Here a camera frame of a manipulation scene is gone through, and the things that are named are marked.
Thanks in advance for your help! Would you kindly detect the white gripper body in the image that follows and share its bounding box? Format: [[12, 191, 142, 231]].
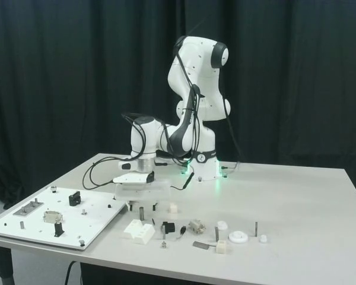
[[114, 179, 172, 205]]

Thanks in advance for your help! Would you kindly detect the flat white mounting plate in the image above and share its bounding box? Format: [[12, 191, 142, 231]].
[[113, 173, 155, 185]]

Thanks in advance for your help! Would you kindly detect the large white holder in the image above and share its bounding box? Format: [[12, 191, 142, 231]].
[[123, 218, 145, 240], [135, 223, 156, 245]]

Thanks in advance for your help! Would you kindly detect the black D-SUB plug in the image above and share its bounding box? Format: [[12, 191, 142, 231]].
[[161, 220, 177, 234]]

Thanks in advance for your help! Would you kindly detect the grey waterproof plug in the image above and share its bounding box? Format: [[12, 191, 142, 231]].
[[189, 220, 207, 237]]

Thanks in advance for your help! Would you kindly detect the white task board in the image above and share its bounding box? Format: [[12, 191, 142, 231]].
[[0, 186, 129, 249]]

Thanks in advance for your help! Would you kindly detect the white large gear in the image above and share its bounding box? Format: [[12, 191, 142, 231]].
[[228, 230, 250, 244]]

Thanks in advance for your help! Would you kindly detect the black table leg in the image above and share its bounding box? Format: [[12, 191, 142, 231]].
[[0, 243, 13, 285]]

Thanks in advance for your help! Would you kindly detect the black curtain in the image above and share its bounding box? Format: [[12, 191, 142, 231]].
[[0, 0, 356, 210]]

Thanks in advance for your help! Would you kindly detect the silver wrist ring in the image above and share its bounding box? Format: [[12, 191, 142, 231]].
[[136, 158, 155, 173]]

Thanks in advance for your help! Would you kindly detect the thin black rod on wire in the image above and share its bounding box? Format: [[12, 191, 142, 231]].
[[169, 173, 195, 191]]

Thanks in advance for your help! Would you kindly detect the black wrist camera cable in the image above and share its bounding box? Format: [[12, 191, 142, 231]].
[[82, 154, 132, 191]]

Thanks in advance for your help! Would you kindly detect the black cable over wrist link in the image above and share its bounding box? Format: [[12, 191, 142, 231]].
[[120, 112, 147, 159]]

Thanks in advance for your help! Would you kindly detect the black cable under table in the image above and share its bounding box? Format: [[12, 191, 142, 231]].
[[65, 260, 80, 285]]

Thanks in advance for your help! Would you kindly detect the thin black cable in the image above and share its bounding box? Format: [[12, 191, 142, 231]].
[[220, 66, 241, 172]]

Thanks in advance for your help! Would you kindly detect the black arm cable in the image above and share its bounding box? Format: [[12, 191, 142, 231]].
[[166, 37, 205, 167]]

